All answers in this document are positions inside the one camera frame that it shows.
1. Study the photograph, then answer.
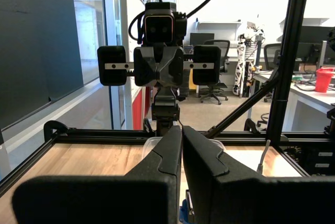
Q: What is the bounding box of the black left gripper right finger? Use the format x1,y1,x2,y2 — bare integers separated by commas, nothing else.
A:
182,126,335,224

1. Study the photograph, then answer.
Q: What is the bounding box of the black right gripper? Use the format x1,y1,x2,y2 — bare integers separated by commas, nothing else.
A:
97,44,222,87

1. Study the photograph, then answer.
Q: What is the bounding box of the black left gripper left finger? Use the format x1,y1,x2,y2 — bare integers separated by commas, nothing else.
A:
12,126,183,224

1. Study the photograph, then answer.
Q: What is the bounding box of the RJ45 connector with grey cable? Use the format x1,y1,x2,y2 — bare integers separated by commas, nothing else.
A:
257,139,271,174

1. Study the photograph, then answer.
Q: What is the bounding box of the silver connector plate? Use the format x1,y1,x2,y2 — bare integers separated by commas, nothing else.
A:
184,189,194,218

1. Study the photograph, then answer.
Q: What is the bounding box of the white task board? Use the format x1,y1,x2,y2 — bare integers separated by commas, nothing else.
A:
224,149,273,177

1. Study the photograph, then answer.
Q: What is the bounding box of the black computer monitor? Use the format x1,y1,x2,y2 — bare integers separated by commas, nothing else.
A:
189,32,215,49
295,26,335,65

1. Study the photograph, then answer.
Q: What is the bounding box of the blue mounting block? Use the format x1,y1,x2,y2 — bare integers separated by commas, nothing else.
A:
178,199,196,224

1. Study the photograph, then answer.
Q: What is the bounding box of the black office chair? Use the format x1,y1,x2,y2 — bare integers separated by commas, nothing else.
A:
263,43,282,103
197,39,231,106

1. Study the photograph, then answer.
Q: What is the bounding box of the clear plastic tub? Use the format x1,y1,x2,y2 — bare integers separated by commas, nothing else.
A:
144,137,226,157

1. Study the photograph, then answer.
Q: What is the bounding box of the black control box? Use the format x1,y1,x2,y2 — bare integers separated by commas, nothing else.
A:
282,129,335,177

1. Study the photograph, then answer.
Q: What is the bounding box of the white lattice stand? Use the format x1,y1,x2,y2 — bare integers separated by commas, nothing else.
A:
233,34,256,97

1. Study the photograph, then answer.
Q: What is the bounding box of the white desk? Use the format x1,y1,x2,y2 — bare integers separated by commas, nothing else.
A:
247,72,335,133

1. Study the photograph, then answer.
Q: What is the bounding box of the red bucket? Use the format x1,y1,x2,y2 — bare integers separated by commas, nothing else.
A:
315,67,335,94

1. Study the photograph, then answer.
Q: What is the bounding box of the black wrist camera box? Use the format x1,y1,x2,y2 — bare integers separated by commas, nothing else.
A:
143,2,175,44

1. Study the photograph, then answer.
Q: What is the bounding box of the short black looped cable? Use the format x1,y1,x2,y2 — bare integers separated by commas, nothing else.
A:
128,11,146,44

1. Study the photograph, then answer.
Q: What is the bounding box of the black frame rail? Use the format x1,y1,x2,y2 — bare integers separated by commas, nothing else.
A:
0,136,57,196
272,145,314,178
43,128,335,145

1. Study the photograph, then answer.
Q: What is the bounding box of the black corner bracket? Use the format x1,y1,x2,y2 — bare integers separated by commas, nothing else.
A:
243,118,260,133
43,120,69,137

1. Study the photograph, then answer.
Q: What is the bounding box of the white wall shelf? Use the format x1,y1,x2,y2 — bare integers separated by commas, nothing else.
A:
195,20,243,52

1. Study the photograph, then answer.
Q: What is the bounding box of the black diagonal frame brace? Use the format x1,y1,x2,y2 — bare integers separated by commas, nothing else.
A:
205,66,280,140

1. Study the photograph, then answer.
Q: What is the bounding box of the black frame upright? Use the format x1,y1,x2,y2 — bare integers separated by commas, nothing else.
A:
264,0,312,142

